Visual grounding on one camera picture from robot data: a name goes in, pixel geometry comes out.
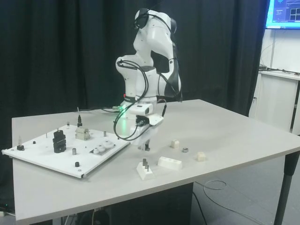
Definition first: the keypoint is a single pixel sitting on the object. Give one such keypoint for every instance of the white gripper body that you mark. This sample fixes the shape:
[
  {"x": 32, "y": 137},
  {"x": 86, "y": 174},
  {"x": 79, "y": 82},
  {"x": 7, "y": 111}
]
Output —
[{"x": 144, "y": 134}]

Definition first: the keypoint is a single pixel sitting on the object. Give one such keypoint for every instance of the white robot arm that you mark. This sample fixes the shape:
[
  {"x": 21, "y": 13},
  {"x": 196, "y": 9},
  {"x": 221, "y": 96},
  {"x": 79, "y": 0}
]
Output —
[{"x": 145, "y": 42}]

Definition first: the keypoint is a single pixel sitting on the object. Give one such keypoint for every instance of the large metal square peg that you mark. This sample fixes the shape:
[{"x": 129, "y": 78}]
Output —
[{"x": 144, "y": 162}]

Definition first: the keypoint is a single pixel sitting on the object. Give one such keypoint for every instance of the white empty peg holder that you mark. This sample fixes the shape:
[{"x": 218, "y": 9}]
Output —
[{"x": 170, "y": 163}]

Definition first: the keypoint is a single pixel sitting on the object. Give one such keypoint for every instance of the flat white mounting plate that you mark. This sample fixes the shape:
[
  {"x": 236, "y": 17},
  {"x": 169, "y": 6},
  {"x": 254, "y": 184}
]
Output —
[{"x": 157, "y": 120}]

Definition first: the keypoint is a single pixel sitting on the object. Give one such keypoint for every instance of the small white cube holder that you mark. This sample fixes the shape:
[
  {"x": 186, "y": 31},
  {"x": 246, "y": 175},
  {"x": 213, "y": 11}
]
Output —
[
  {"x": 201, "y": 157},
  {"x": 174, "y": 144}
]

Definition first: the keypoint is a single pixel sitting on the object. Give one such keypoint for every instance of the thin black rod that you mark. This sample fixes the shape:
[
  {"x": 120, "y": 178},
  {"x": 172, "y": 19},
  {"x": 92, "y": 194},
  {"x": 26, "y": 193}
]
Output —
[{"x": 164, "y": 109}]

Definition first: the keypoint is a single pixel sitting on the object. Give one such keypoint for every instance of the white large gear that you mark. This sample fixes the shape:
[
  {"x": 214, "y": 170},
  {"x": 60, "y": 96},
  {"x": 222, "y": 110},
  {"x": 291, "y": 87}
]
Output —
[{"x": 107, "y": 144}]

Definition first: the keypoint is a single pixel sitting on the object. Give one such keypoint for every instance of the metal nut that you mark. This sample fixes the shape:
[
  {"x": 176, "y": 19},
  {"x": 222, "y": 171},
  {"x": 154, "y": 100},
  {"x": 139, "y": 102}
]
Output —
[{"x": 185, "y": 150}]

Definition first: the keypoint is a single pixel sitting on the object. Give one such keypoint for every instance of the white medium gear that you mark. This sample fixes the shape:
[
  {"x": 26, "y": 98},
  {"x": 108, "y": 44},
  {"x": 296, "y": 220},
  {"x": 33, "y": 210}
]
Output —
[{"x": 101, "y": 148}]

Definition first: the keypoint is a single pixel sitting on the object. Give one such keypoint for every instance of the white small gear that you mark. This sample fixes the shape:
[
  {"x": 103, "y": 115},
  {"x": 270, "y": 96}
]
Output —
[{"x": 96, "y": 151}]

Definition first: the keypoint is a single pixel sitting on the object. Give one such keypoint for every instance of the black D-SUB plug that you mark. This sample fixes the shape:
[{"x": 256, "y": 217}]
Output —
[{"x": 59, "y": 141}]

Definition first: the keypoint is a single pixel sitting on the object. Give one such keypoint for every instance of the white task board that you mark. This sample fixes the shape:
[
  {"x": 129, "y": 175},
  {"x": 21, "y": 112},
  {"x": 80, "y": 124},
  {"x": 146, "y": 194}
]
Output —
[{"x": 47, "y": 159}]

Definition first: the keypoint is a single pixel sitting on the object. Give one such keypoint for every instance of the black curtain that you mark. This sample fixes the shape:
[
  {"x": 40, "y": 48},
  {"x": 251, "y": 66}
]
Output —
[{"x": 58, "y": 47}]

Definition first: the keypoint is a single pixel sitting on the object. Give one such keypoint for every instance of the white cabinet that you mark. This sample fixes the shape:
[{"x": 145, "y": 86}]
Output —
[{"x": 274, "y": 100}]

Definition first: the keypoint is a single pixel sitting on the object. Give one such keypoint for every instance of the dark table leg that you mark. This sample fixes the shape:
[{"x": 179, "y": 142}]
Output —
[{"x": 287, "y": 187}]

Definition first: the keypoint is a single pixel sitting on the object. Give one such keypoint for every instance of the blue screen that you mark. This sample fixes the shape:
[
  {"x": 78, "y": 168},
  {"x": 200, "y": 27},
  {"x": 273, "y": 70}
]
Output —
[{"x": 284, "y": 14}]

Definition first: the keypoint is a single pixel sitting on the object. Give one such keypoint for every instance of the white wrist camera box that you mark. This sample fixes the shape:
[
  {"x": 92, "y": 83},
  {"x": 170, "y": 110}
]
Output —
[{"x": 141, "y": 110}]

